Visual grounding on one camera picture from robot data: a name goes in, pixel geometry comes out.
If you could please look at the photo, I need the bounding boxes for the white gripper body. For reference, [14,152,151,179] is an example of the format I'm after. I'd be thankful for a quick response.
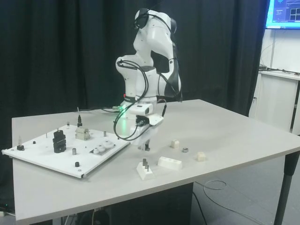
[130,124,157,150]

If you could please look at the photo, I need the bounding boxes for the white empty peg holder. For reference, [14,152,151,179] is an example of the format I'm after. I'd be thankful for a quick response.
[158,156,183,171]

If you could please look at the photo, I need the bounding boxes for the flat white mounting plate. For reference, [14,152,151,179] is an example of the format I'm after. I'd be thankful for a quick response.
[149,114,164,127]

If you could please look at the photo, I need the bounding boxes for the black D-SUB plug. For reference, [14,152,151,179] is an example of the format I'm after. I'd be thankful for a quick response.
[52,131,67,153]

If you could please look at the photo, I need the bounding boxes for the white task board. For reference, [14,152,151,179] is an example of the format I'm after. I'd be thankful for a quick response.
[1,121,131,179]

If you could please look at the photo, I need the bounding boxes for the black curtain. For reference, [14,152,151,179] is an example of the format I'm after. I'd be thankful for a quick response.
[0,0,268,119]

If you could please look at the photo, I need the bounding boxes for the white cabinet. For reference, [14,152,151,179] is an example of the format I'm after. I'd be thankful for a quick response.
[248,69,300,136]

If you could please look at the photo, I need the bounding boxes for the dark table leg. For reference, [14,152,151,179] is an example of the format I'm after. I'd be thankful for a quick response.
[273,152,300,225]

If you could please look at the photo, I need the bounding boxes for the blue screen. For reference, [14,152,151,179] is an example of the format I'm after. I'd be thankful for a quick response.
[265,0,300,30]

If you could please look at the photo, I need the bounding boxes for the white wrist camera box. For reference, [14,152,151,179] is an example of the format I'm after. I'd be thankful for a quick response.
[129,105,154,116]

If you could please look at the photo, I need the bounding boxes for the black forearm cable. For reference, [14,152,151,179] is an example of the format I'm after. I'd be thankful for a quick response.
[113,60,152,142]

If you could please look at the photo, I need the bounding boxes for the black plug with thin cable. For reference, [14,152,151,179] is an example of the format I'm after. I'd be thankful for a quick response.
[76,107,83,128]

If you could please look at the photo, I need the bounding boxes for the grey floor cable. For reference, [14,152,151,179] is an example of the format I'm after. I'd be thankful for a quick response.
[194,180,236,225]

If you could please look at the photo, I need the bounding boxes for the black upper arm cable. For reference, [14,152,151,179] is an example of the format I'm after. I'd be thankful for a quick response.
[135,8,183,104]

